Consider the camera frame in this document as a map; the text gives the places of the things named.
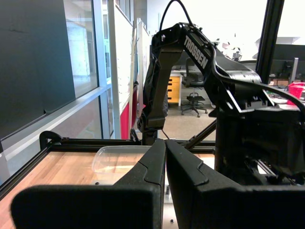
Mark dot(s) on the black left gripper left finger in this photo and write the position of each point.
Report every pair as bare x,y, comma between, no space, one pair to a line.
83,207

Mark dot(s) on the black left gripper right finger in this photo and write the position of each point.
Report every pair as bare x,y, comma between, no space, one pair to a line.
226,207

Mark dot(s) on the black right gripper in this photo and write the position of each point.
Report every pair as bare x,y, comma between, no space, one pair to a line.
262,138

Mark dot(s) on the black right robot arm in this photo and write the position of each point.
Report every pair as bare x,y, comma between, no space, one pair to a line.
166,71

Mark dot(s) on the clear plastic tub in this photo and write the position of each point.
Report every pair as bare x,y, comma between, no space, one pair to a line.
112,157

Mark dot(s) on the red cup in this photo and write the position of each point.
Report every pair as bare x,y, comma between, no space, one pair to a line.
295,89

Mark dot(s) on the small black connector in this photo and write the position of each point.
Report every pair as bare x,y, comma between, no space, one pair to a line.
168,190

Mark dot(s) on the black office chair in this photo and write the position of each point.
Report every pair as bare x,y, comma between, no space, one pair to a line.
195,97

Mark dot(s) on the wide dark monitor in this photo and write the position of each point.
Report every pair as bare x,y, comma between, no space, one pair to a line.
286,53

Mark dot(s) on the yellow drawer cabinet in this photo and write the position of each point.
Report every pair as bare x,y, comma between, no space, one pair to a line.
174,90

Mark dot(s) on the black metal frame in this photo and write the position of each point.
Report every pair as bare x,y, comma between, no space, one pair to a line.
270,35

